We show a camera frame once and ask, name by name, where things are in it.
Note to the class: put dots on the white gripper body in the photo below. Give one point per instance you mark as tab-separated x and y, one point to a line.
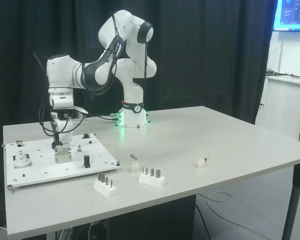
66	131

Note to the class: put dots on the grey waterproof plug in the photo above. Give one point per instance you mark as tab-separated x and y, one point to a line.
63	151

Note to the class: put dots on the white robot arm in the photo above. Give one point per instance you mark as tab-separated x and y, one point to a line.
130	75

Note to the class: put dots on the metal BNC plug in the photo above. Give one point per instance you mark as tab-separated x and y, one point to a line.
78	148

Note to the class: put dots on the flat white mounting plate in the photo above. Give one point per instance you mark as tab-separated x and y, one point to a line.
80	111

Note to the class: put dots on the black USB plug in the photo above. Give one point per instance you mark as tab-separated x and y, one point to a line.
86	162

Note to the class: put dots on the white task board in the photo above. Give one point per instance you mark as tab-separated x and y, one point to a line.
52	173

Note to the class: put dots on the large metal bolt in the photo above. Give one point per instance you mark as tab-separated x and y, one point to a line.
19	143

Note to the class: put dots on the white small gear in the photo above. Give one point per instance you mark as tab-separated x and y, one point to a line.
20	151

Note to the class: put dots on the white medium gear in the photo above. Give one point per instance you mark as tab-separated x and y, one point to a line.
22	157

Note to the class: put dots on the white large gear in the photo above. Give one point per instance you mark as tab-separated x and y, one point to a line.
22	165

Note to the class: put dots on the large metal square peg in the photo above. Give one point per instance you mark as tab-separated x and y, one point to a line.
99	177

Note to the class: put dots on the medium metal square peg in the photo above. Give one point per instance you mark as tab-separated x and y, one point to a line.
103	178

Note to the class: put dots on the small metal square peg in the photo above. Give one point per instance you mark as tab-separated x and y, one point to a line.
107	180

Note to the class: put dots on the white square peg holder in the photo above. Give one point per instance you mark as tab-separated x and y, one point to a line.
106	190

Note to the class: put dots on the small metal bolt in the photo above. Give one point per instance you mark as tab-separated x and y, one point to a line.
134	156

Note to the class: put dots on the small white plug holder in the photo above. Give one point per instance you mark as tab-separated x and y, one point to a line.
135	167
200	163

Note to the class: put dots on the small metal round peg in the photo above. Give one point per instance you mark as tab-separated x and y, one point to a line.
146	171

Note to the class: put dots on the medium metal round peg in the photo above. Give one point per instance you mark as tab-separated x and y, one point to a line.
152	172

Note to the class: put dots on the white round peg holder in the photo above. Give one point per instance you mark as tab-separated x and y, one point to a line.
152	181

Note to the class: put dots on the large metal round peg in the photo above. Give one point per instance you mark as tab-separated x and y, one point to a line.
158	173

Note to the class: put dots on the black curtains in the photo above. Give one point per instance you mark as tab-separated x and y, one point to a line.
215	62

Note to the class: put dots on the white cabinet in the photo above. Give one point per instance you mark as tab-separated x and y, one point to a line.
282	107

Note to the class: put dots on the dark table leg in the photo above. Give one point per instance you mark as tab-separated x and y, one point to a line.
293	200

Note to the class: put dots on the blue screen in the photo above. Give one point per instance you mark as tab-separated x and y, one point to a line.
292	15

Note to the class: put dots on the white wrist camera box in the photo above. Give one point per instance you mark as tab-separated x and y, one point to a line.
61	100

